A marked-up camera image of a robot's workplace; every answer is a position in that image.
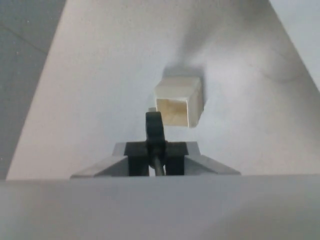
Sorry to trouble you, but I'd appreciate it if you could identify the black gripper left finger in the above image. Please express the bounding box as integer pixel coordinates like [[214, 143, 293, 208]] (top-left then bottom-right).
[[70, 141, 151, 179]]

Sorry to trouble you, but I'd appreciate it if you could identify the small white plug holder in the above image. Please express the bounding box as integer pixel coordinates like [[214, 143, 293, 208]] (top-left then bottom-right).
[[154, 76, 203, 129]]

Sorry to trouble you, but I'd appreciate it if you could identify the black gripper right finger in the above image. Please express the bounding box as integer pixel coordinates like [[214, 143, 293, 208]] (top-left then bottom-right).
[[163, 141, 241, 177]]

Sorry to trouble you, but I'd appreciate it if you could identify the black USB plug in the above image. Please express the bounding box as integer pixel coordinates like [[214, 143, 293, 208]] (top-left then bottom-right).
[[144, 106, 168, 177]]

